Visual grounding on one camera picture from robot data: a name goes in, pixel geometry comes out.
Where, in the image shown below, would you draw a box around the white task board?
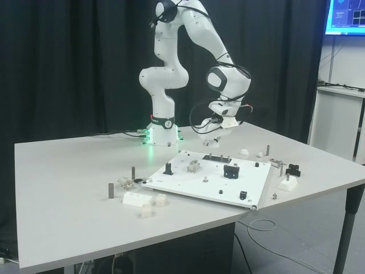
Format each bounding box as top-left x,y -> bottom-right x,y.
141,149 -> 272,212

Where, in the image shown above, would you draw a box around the black base cables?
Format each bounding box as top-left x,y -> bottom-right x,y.
95,128 -> 149,140

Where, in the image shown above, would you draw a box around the grey floor cable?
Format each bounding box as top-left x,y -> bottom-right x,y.
236,217 -> 339,259

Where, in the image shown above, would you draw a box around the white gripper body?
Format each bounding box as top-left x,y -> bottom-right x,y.
199,117 -> 224,135

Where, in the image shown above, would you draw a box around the white cabinet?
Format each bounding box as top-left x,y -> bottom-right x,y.
309,84 -> 365,167

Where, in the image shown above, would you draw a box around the black D-SUB plug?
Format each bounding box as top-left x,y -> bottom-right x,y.
285,163 -> 303,176

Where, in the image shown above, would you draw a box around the dark table leg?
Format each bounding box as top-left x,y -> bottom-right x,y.
332,187 -> 359,274

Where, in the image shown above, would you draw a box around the long white peg holder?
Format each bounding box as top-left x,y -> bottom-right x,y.
122,191 -> 153,207

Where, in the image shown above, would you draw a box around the blue screen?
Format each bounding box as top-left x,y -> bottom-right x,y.
325,0 -> 365,37

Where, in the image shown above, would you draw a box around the white sloped peg holder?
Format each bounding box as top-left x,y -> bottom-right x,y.
277,176 -> 298,192

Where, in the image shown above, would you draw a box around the black curtain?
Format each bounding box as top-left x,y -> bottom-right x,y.
0,0 -> 327,257

